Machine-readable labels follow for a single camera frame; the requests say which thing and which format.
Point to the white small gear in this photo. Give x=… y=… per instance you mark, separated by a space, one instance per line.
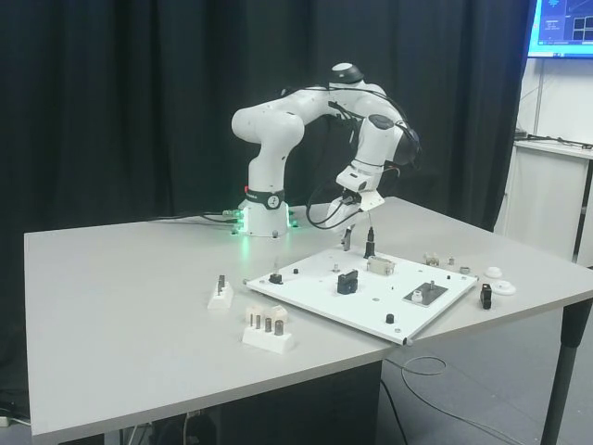
x=418 y=296

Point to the black D-SUB plug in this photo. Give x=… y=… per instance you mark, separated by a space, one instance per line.
x=485 y=297

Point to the white medium gear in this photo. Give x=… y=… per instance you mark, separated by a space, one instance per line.
x=493 y=271

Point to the black under-table panel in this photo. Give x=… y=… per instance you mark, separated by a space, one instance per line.
x=255 y=408

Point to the beige rectangular plug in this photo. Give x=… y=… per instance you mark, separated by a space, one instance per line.
x=432 y=258

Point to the white long peg holder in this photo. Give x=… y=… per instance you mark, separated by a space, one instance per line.
x=266 y=342

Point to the large metal square peg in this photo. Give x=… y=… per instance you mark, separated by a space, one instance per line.
x=346 y=243

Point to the blue screen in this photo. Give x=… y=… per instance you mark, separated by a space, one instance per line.
x=560 y=28

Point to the black curtains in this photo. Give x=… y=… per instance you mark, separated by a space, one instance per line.
x=116 y=92

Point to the white cabinet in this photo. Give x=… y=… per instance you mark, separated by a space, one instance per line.
x=542 y=194

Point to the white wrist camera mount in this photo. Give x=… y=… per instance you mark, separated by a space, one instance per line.
x=357 y=181

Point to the medium metal round peg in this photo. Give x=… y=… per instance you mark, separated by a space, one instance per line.
x=268 y=324

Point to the thick metal round peg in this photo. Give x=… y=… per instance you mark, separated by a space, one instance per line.
x=278 y=328

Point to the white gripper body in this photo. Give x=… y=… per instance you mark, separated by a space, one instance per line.
x=340 y=215

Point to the dark grey table leg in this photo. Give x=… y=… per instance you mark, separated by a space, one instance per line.
x=563 y=371

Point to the white task board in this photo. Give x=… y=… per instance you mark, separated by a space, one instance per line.
x=370 y=301

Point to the white large gear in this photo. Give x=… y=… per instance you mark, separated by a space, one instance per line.
x=505 y=288

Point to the small metal square peg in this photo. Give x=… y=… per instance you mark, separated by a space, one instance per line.
x=221 y=283

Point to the white short peg holder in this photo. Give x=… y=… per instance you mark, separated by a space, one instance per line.
x=220 y=300

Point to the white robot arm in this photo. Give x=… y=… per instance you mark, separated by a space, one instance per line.
x=268 y=130

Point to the cream plug holder block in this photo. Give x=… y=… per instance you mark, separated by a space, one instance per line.
x=278 y=312

